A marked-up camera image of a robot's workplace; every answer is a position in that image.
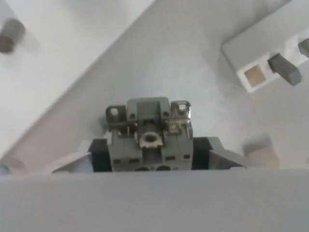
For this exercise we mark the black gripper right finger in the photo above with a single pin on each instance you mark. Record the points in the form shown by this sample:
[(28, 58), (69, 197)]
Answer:
[(205, 154)]

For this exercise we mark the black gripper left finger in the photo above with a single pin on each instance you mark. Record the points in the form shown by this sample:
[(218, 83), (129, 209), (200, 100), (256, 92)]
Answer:
[(100, 157)]

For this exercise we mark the white task board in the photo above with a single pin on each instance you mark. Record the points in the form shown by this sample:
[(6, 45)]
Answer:
[(60, 72)]

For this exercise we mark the white square peg holder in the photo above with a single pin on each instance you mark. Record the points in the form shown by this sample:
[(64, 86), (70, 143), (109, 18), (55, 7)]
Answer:
[(248, 55)]

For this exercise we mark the large metal square peg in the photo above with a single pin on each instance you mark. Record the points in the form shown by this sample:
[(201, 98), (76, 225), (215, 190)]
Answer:
[(286, 70)]

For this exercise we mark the medium metal square peg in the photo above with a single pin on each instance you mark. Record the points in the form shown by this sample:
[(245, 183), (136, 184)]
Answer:
[(304, 48)]

